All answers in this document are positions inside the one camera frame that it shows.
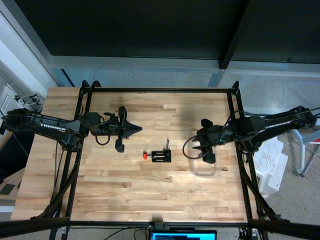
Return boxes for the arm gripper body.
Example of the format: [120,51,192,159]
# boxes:
[196,119,227,165]
[95,106,129,153]

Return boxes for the clear plastic tub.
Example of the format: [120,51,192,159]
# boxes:
[187,137,223,179]

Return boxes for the black vise with orange knob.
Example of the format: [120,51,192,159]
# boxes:
[143,149,173,163]

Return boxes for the white plastic step stool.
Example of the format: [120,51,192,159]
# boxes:
[252,137,290,199]

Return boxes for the laptop with blue screen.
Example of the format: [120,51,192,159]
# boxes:
[149,229,218,240]

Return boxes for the grey metal chair red seat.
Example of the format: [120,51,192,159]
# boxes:
[291,128,320,179]

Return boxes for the large black floor object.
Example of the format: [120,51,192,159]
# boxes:
[0,129,35,185]

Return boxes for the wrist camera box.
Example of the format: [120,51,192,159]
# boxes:
[207,124,226,140]
[84,112,102,127]

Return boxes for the arm thin cable loop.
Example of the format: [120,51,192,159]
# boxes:
[182,135,209,160]
[95,134,111,146]

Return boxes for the black metal table frame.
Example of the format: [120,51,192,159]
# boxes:
[0,79,320,240]

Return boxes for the black and white cable bundle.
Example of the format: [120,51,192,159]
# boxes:
[13,93,43,107]

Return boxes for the small black camera box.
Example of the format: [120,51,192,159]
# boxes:
[149,220,171,230]

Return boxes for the black upright post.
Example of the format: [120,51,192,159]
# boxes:
[218,0,251,70]

